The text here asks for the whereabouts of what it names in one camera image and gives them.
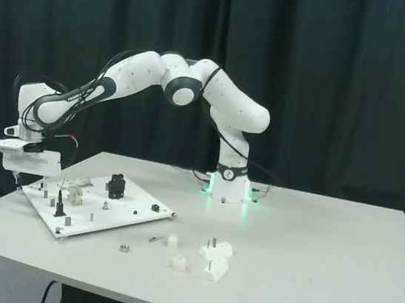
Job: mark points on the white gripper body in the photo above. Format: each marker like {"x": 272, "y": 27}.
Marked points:
{"x": 36, "y": 165}

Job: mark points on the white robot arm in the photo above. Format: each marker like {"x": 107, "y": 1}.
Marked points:
{"x": 142, "y": 72}

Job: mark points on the thin metal square peg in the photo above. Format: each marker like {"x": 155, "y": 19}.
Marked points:
{"x": 208, "y": 243}

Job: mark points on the thick metal square peg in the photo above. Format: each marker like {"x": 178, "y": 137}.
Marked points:
{"x": 214, "y": 242}

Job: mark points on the white square peg holder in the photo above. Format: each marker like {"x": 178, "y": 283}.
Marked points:
{"x": 221, "y": 250}

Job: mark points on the white round peg holder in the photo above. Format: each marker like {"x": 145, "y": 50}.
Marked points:
{"x": 214, "y": 274}

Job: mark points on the flat white mounting plate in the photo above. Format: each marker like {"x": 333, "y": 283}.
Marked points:
{"x": 9, "y": 144}

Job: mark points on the black D-SUB plug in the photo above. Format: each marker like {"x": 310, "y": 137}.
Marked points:
{"x": 116, "y": 185}

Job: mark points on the white task board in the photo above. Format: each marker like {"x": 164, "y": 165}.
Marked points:
{"x": 119, "y": 219}

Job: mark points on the metal bolt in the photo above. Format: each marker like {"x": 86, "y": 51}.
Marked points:
{"x": 124, "y": 248}

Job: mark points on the white plug holder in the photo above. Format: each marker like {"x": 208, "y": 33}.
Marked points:
{"x": 179, "y": 263}
{"x": 173, "y": 240}

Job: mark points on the black curtain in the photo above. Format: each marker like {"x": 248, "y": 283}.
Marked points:
{"x": 311, "y": 61}

